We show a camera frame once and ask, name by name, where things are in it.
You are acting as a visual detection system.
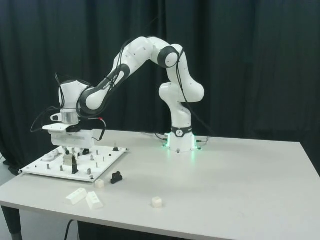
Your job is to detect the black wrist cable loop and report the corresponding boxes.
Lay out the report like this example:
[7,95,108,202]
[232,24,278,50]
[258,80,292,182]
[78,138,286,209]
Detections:
[29,105,62,133]

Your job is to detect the black table leg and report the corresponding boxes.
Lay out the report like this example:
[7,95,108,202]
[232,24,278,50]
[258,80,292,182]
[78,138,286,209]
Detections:
[0,205,21,240]

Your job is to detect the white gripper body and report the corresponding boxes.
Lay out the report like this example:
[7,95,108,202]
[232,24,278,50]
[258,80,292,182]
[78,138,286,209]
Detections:
[51,129,95,149]

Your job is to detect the long white holder with holes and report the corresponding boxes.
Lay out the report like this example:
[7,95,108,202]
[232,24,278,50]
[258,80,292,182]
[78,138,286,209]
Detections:
[85,191,105,210]
[65,188,88,206]

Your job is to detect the black curtains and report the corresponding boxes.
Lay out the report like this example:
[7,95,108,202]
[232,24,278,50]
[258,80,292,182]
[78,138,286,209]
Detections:
[0,0,320,174]

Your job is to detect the black cable under table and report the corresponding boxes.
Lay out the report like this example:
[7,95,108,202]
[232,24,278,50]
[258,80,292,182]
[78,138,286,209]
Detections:
[65,219,79,240]

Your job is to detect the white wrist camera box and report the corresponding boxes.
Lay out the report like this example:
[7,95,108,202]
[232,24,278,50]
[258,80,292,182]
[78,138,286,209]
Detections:
[49,112,63,124]

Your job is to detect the white task board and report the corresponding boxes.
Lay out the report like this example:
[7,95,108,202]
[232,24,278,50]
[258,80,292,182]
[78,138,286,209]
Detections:
[19,145,131,183]

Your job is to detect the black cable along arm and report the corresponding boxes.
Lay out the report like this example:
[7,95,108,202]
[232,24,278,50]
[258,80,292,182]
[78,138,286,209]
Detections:
[174,46,217,138]

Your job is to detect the black USB plug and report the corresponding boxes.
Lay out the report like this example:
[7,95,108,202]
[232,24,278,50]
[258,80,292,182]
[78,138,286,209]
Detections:
[71,155,79,175]

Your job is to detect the black D-SUB plug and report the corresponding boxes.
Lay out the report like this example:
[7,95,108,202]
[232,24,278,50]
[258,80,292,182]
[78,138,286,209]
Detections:
[110,171,124,185]

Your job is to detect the flat white mounting plate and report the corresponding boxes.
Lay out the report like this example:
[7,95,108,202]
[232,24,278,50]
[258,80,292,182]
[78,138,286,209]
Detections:
[42,123,70,132]

